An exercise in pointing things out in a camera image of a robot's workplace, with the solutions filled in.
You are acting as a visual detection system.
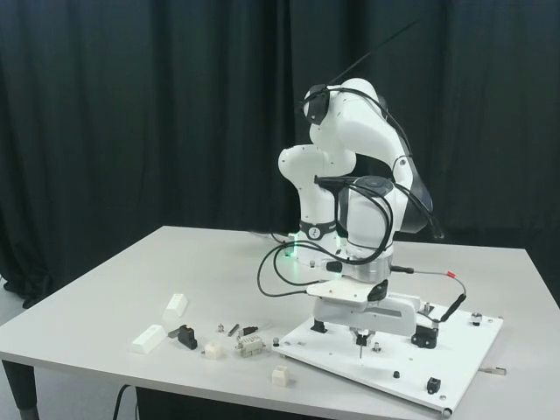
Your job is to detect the metal D-SUB connector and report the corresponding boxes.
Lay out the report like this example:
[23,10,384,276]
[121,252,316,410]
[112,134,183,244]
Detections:
[235,335,260,358]

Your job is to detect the black cable under table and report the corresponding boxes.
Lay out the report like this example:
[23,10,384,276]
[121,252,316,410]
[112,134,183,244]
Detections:
[114,383,135,420]

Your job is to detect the white tall peg holder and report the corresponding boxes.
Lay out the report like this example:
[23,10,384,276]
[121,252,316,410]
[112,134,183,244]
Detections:
[163,293,190,323]

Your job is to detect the black looping cable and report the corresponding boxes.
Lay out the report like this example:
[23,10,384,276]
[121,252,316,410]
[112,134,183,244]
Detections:
[256,242,347,297]

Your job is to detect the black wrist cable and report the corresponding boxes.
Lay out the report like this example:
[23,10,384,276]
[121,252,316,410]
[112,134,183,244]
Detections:
[314,174,395,263]

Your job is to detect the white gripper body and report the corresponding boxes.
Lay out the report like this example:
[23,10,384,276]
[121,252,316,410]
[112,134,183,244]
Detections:
[312,292,424,340]

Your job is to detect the white task board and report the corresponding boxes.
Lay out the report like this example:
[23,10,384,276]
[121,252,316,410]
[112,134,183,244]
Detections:
[270,301,505,415]

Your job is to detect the white long peg holder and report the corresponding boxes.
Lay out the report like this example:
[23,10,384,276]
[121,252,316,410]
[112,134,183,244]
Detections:
[129,323,166,354]

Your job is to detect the black curtain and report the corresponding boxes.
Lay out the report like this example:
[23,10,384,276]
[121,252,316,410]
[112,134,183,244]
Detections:
[0,0,560,310]

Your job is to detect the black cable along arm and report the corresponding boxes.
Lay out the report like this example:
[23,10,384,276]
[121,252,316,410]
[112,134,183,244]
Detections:
[298,83,444,241]

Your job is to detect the dark table leg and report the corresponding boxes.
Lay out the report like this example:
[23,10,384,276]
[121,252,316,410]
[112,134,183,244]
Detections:
[0,360,35,420]

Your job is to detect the black D-SUB plug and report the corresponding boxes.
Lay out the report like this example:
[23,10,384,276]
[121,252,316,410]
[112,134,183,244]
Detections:
[167,325,199,350]

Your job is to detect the long black cable tie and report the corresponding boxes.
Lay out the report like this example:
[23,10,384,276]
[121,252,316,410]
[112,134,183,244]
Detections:
[330,28,416,85]

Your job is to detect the thin black rod on wire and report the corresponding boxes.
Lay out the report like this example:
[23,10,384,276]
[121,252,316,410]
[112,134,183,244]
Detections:
[390,265,467,326]

